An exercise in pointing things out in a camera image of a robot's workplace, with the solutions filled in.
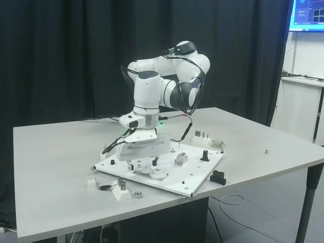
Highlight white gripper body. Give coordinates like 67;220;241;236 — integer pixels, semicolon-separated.
115;135;172;163

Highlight white large gear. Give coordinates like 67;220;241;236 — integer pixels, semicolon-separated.
149;168;168;180

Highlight flat white mounting plate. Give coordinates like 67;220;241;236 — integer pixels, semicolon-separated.
124;128;158;143

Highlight white task board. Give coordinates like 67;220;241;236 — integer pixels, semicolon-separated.
90;135;224;198

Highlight white round peg holder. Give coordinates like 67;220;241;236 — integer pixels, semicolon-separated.
111;187;132;202

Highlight white square peg holder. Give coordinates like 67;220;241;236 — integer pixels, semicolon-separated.
191;135;212;146

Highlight black plug block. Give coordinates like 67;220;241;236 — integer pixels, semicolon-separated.
209;170;227;185

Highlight metal D-SUB plug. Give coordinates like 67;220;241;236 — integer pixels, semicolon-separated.
210;138;226;149

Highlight black curtains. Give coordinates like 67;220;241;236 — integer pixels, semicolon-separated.
0;0;291;226

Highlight white cabinet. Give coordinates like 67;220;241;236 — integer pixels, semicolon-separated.
271;75;324;147

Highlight grey table leg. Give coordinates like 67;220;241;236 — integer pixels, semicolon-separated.
295;164;320;243

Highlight blue screen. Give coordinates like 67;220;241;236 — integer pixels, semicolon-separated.
288;0;324;32

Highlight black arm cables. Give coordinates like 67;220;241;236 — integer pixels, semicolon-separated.
101;49;206;155

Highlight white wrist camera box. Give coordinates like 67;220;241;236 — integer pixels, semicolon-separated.
119;113;145;129

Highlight thin black rod on wire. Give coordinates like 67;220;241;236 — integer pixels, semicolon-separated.
160;113;193;142

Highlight grey cable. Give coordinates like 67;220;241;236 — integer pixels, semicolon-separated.
219;194;304;243

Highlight thin black cable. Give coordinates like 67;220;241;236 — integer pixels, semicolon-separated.
281;71;324;82

